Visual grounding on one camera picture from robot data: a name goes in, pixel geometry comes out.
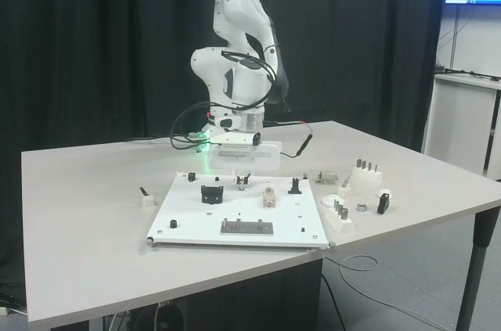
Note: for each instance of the black curtain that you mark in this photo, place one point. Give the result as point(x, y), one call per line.
point(98, 33)

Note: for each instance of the white cabinet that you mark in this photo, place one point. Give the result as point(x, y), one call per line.
point(458, 123)

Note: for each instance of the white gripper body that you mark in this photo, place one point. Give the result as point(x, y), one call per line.
point(246, 162)

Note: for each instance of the white task board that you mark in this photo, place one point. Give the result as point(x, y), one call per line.
point(188, 221)

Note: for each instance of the large metal round peg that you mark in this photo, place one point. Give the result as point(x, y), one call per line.
point(345, 214)

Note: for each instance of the large metal square peg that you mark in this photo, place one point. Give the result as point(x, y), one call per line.
point(358, 163)

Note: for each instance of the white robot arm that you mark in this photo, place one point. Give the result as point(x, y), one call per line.
point(238, 84)

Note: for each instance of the slim black plug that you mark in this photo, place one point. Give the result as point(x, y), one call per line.
point(143, 192)

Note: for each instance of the medium metal round peg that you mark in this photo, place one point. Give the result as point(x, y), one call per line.
point(340, 208)

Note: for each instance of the small metal square peg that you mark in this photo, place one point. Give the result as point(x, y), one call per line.
point(369, 166)

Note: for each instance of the metal BNC plug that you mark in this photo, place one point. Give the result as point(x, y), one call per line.
point(242, 186)

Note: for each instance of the white round peg holder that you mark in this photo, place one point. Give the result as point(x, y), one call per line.
point(338, 223)

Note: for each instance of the black table leg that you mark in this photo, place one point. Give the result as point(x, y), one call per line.
point(475, 268)

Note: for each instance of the white square peg holder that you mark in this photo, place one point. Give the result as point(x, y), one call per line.
point(366, 177)

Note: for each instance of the cream small plug holder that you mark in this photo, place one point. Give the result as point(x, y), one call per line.
point(344, 190)

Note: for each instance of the black D-SUB plug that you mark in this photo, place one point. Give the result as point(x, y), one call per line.
point(383, 205)

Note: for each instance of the small white plug holder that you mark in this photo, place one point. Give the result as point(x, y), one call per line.
point(148, 202)

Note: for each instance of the white medium gear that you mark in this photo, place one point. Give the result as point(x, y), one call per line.
point(385, 191)

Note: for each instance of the white box with dark window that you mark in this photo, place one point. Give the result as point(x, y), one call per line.
point(234, 124)

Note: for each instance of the white power strip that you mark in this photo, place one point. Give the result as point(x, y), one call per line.
point(4, 310)

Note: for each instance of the slim metal plug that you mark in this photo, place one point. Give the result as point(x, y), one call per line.
point(346, 180)

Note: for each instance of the beige waterproof plug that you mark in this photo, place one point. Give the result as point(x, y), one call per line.
point(326, 177)

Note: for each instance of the black floor cabinet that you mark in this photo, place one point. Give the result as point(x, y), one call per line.
point(235, 299)

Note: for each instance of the small metal round peg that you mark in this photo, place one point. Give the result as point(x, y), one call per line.
point(335, 204)

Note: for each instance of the white large gear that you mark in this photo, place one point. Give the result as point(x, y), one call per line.
point(328, 201)

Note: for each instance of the metal nut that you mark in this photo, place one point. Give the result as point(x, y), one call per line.
point(362, 207)

